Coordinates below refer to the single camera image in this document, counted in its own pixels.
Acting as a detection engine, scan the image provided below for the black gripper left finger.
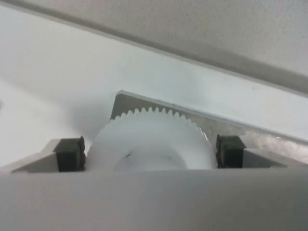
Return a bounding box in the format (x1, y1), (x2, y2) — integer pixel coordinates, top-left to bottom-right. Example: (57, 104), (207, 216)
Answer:
(11, 136), (87, 173)

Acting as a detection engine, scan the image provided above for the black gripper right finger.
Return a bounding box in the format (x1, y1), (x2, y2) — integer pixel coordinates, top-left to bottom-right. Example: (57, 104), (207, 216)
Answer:
(216, 134), (288, 169)

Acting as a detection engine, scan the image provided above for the white large gear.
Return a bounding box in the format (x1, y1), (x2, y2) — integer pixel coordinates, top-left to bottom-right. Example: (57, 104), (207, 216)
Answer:
(87, 107), (217, 172)

